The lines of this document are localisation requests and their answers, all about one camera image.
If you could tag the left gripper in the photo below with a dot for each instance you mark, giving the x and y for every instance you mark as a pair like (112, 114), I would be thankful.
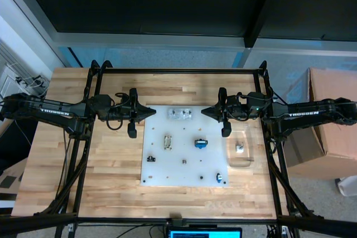
(133, 101)

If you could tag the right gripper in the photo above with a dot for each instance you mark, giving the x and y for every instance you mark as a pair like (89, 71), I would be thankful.
(222, 101)

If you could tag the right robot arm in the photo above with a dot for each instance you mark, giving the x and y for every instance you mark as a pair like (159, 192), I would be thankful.
(304, 114)

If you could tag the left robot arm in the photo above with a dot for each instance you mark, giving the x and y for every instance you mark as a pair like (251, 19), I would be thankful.
(55, 111)

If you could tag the beige many-pin connector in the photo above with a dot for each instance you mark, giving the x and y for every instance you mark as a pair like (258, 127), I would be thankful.
(168, 142)

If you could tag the clear block with steel pegs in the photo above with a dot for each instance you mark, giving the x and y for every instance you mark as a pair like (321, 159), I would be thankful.
(180, 113)

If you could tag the large blue socket block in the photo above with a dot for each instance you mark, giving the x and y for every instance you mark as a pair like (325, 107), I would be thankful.
(201, 143)

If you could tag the black block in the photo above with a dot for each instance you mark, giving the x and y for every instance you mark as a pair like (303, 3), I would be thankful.
(151, 159)

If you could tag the clear plastic container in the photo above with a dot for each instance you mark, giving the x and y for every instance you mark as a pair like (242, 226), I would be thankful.
(249, 160)

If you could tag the small blue socket block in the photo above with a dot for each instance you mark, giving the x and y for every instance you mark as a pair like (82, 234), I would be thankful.
(219, 177)

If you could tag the white task board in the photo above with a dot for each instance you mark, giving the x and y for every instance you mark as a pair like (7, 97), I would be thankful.
(178, 171)

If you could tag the blue screen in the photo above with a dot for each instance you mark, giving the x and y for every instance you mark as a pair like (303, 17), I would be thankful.
(203, 233)

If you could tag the cardboard box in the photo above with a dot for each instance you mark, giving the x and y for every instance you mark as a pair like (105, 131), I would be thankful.
(332, 137)

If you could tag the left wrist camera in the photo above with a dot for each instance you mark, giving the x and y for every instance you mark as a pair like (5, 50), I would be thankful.
(132, 130)

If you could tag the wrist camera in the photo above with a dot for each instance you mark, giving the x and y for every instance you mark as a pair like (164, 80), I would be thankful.
(226, 130)
(132, 130)

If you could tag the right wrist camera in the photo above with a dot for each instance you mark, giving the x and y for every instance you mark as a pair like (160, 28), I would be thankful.
(226, 130)

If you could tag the black frame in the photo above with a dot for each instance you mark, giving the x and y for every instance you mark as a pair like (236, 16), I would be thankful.
(178, 70)

